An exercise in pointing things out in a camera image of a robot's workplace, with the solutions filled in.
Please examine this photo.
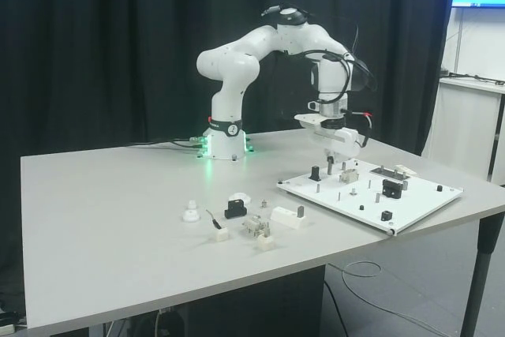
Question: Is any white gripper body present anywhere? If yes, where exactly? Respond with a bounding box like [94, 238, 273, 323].
[304, 125, 363, 158]

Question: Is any white square peg holder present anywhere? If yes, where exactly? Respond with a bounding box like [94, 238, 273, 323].
[269, 205, 308, 230]

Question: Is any white flat mounting plate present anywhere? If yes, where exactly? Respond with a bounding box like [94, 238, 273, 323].
[293, 113, 329, 128]

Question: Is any white task board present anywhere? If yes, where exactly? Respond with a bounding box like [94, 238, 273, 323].
[275, 159, 463, 238]

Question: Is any white large gear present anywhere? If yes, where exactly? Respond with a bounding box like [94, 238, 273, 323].
[227, 191, 253, 207]

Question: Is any small white plug holder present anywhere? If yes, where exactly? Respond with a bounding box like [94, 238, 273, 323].
[253, 233, 278, 252]
[208, 227, 230, 243]

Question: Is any black D-SUB plug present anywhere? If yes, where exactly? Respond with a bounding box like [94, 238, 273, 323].
[223, 200, 249, 220]

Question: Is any black table leg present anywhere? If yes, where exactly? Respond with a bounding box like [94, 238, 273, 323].
[460, 214, 501, 337]

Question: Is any black curtain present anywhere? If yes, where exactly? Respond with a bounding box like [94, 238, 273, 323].
[0, 0, 462, 314]

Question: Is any white power strip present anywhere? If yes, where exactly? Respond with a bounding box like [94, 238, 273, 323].
[0, 310, 21, 333]

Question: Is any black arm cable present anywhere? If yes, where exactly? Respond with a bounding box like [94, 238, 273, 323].
[346, 21, 361, 62]
[302, 48, 379, 94]

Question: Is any grey floor cable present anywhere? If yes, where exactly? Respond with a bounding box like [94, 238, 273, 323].
[339, 260, 399, 337]

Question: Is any black cable bundle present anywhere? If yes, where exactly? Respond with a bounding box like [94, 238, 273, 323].
[439, 70, 505, 88]

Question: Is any black USB plug with cable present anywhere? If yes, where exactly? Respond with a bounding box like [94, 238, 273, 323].
[204, 208, 224, 232]

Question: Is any black base cable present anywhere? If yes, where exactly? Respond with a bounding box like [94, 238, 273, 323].
[129, 137, 206, 149]

